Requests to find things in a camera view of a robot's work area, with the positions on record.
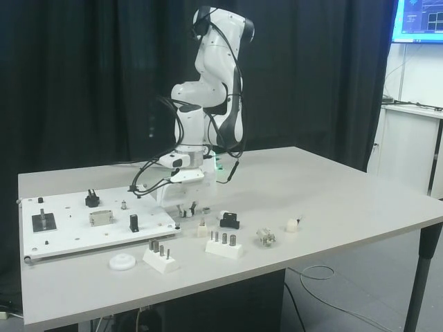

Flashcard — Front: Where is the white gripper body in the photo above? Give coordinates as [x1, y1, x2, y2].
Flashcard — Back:
[156, 177, 218, 209]

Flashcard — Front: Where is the white large gear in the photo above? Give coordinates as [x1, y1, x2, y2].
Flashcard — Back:
[109, 253, 138, 271]

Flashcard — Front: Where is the black D-SUB plug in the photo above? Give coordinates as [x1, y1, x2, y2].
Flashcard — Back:
[219, 212, 242, 230]

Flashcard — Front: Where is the white round peg holder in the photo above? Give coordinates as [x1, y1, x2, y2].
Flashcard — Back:
[205, 238, 244, 261]

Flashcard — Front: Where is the white square peg holder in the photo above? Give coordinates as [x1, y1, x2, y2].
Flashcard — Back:
[142, 247, 181, 275]

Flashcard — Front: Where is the black cabinet under table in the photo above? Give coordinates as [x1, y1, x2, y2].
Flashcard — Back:
[20, 268, 287, 332]

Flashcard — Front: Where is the white task board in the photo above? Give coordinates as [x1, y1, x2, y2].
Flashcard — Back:
[19, 185, 181, 266]

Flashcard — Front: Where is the black curtain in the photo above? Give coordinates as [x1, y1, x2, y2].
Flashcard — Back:
[0, 0, 402, 308]

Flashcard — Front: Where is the white cabinet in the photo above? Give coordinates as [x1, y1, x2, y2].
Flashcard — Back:
[366, 103, 443, 201]

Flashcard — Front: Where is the black table leg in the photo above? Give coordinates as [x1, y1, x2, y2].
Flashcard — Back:
[403, 221, 440, 332]

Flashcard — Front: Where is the blue screen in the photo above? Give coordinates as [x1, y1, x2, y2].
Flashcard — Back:
[392, 0, 443, 45]

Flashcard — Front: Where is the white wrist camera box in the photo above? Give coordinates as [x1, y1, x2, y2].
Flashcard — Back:
[158, 154, 192, 170]

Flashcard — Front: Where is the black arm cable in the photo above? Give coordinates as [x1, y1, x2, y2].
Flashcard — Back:
[133, 12, 245, 200]

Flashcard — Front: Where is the black table cable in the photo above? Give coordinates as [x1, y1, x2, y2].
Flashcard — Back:
[114, 158, 163, 167]

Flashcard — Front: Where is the grey floor cable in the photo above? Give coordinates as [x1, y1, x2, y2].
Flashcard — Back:
[285, 265, 416, 332]

